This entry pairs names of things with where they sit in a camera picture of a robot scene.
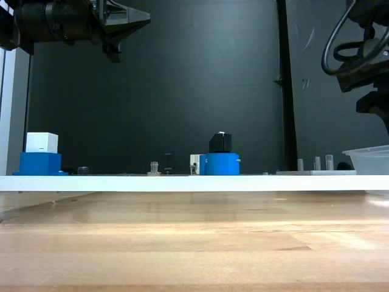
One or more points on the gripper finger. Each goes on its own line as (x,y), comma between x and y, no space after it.
(133,16)
(385,126)
(121,33)

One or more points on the white taskboard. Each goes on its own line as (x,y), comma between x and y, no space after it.
(182,182)

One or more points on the white cube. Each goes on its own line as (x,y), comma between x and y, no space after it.
(41,142)

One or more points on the grey metal peg holder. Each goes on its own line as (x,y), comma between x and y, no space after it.
(316,172)

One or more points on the black ribbed screw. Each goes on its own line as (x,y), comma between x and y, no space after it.
(84,170)

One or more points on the blue round mount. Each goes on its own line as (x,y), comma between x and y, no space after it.
(222,165)

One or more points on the black clamp block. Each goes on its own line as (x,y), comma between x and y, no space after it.
(220,143)

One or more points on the clear plastic tub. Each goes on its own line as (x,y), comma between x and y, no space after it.
(370,161)

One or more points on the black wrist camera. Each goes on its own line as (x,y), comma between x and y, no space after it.
(361,76)

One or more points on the medium grey metal peg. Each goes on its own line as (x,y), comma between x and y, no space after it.
(317,163)

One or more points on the thin grey metal peg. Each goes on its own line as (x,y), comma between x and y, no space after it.
(300,164)

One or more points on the beige connector housing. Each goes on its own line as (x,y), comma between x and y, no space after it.
(196,164)

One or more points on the blue square mount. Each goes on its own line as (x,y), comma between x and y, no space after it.
(39,164)

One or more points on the thick grey metal peg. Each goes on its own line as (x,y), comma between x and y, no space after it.
(329,162)

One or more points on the small silver socket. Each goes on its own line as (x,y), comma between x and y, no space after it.
(154,168)

